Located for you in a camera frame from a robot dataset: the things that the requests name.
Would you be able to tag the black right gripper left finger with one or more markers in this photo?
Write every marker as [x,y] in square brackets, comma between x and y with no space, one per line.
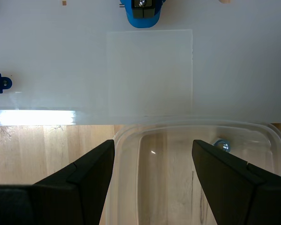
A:
[72,192]

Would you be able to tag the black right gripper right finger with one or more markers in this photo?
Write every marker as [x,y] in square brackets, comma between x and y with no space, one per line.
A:
[243,192]

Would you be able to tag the small M12 fastener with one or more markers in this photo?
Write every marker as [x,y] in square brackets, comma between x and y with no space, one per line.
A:
[224,146]

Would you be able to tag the clear plastic tub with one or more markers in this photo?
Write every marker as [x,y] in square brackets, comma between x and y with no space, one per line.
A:
[168,168]

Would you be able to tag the white board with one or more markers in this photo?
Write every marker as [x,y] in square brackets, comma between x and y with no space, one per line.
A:
[49,58]

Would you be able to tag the clear square plate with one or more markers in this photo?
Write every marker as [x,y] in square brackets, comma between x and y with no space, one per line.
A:
[150,70]

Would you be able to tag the blue and black connector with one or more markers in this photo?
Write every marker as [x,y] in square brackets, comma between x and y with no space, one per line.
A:
[142,22]

